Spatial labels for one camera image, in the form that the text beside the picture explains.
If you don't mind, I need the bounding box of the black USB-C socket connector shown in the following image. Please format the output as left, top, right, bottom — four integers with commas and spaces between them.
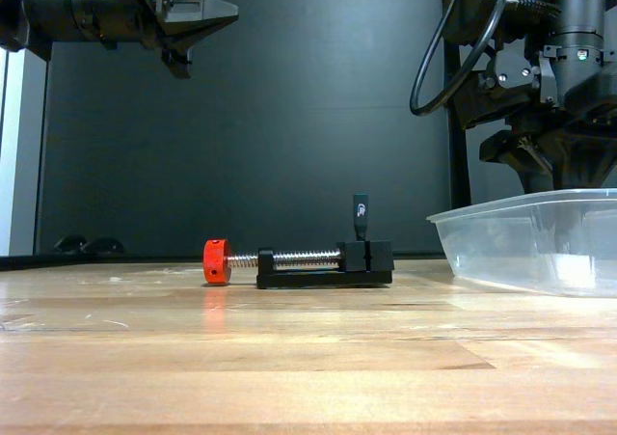
351, 193, 372, 242

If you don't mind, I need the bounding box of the clear plastic tub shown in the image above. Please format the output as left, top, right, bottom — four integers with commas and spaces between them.
426, 187, 617, 299

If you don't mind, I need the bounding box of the white block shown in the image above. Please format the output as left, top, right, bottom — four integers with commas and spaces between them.
542, 253, 595, 286

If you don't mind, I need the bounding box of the black vise with red knob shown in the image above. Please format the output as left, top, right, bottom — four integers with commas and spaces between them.
201, 237, 394, 290

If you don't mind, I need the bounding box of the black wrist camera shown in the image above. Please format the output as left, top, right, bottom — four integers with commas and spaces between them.
452, 48, 544, 133

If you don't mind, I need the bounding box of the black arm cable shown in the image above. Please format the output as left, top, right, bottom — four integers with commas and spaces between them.
409, 0, 507, 118

